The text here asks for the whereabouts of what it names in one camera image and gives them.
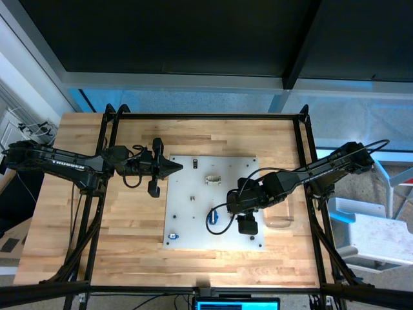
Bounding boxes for black wall post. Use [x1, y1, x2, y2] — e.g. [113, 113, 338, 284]
[283, 0, 323, 90]

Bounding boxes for white speckled stool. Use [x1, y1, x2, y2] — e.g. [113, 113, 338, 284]
[335, 211, 413, 275]

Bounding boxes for laptop screen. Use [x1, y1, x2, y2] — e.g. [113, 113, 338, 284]
[192, 296, 281, 310]

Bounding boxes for black metal frame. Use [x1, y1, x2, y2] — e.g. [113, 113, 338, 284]
[0, 102, 413, 310]

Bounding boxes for clear plastic tub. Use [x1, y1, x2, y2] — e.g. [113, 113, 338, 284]
[263, 193, 296, 231]

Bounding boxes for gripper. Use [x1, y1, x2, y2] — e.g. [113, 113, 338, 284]
[139, 138, 184, 198]
[226, 189, 267, 236]

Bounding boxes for tangled cables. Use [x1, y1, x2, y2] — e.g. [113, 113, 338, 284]
[15, 121, 59, 138]

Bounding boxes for white metal stand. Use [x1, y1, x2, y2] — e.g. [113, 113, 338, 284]
[370, 160, 413, 220]

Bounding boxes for grey metal wall rail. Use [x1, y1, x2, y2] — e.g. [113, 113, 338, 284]
[63, 71, 413, 95]

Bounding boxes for grey metal wall post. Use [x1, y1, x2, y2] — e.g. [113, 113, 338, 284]
[0, 0, 78, 112]

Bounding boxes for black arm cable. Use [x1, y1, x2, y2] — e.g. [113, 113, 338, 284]
[122, 174, 143, 189]
[206, 202, 236, 236]

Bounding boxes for cardboard box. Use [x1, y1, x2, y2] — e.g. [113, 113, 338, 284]
[0, 216, 33, 259]

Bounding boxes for white taskboard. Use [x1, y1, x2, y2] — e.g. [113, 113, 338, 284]
[162, 155, 266, 251]

